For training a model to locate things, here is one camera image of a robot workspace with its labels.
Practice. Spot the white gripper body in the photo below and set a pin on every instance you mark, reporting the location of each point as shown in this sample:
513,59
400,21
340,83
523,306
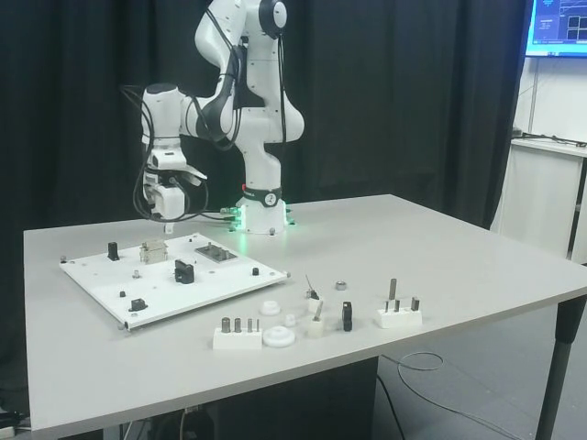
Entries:
169,201

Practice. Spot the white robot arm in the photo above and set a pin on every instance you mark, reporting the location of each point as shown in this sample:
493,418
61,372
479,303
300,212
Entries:
266,124

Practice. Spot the black USB plug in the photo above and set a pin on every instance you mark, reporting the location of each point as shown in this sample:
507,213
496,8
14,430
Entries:
313,292

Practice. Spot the white USB plug holder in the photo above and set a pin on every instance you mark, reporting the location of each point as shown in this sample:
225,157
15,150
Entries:
314,305

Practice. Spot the white task board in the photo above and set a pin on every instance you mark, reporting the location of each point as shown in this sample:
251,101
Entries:
160,293

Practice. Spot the thick metal round peg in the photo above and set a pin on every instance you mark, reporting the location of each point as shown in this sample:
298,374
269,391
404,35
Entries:
226,323

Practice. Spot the medium metal round peg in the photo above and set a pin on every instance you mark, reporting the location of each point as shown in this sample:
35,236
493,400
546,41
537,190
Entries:
238,324

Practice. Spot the white medium gear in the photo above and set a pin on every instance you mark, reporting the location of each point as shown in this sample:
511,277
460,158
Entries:
269,308

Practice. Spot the white round peg holder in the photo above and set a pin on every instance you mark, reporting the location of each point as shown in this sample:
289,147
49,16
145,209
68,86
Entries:
236,340

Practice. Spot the white small gear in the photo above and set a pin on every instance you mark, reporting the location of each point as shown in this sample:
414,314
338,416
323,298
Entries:
291,320

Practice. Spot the white large gear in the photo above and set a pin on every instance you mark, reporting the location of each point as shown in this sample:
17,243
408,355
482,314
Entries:
279,338

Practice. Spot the metal bolt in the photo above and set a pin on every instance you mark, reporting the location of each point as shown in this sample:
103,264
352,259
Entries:
339,285

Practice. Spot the white Ethernet plug holder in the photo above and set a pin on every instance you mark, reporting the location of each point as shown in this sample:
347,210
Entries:
315,330

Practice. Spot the black D-SUB plug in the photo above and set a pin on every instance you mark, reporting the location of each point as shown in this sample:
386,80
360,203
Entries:
347,316

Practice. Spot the tall metal square peg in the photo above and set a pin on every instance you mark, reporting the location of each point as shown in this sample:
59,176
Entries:
393,293

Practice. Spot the white square peg holder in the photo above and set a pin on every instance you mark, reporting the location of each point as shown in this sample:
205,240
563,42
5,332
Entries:
398,318

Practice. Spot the black curtains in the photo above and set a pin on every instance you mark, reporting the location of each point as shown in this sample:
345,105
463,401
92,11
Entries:
413,114

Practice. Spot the thick metal square peg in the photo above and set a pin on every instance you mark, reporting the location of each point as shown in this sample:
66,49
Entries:
416,304

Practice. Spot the white cabinet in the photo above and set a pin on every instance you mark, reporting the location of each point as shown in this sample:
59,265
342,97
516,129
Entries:
541,197

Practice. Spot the black table leg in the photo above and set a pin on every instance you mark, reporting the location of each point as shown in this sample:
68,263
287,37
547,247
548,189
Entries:
557,366

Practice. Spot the blue screen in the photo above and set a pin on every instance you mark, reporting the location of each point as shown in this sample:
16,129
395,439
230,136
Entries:
557,27

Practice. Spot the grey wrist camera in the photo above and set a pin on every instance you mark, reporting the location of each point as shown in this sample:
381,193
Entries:
192,176

